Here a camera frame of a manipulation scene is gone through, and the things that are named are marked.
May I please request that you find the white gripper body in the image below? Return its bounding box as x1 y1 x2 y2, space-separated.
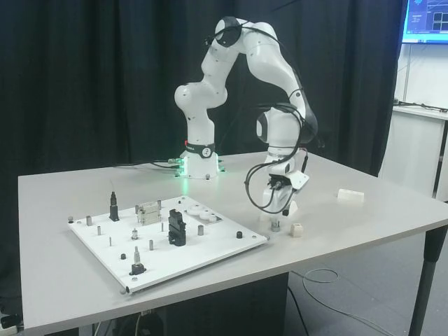
261 185 295 215

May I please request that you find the black D-SUB plug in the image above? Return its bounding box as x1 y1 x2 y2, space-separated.
167 209 186 248

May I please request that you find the white task board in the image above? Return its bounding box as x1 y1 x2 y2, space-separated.
66 195 269 294

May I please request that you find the black box under table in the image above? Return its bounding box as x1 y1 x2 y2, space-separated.
152 269 292 336

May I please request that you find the grey metal plug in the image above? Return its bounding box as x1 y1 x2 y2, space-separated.
134 199 164 225

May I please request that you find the metal bolt on black base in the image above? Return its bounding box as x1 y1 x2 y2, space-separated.
129 245 148 278

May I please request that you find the black waterproof plug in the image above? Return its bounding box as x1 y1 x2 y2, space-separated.
108 190 121 223

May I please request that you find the black table leg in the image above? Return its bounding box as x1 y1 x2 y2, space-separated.
408 223 443 336

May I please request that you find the black curtain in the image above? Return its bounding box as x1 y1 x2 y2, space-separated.
0 0 407 309

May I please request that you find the blue screen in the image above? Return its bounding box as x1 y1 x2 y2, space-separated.
401 0 448 46

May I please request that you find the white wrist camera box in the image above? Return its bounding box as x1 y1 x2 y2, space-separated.
288 170 311 192

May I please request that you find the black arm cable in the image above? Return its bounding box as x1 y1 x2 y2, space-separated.
243 20 321 215

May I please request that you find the grey floor cable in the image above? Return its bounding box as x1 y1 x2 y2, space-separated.
287 268 448 336

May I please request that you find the black base cable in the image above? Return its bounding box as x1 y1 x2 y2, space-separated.
117 158 186 173

